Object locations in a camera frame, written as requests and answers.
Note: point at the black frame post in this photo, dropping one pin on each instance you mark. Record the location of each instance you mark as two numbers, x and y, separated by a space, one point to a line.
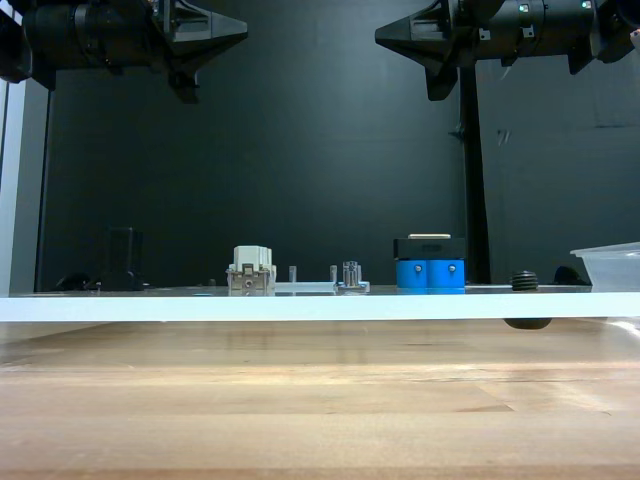
474 175

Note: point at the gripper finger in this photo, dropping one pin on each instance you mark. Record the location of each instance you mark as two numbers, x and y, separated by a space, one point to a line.
220 27
437 62
192 57
415 30

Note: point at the beige flat plug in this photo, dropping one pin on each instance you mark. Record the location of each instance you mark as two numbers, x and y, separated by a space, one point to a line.
429 235

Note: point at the white frame post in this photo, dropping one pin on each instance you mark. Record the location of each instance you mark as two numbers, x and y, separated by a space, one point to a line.
20 190

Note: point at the black rounded base piece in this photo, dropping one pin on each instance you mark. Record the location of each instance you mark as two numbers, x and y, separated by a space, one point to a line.
570 276

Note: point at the white board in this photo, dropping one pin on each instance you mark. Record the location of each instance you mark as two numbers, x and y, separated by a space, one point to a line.
250 306

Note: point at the large blue mount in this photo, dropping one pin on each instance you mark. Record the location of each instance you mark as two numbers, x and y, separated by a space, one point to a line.
430 277

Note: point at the clear plastic tub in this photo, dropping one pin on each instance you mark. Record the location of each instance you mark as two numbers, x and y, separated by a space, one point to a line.
607 267

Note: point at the black socket block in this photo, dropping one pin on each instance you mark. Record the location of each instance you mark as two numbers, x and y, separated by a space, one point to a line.
430 248

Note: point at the black rubber foot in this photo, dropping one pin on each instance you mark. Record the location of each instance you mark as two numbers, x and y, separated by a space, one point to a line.
526 324

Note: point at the silver metal connector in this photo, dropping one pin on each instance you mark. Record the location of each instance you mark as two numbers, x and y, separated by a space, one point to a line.
352 275

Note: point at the beige connector housing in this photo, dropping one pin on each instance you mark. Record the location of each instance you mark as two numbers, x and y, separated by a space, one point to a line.
250 270

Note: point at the black box housing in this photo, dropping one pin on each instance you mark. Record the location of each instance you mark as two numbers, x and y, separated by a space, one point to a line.
125 257

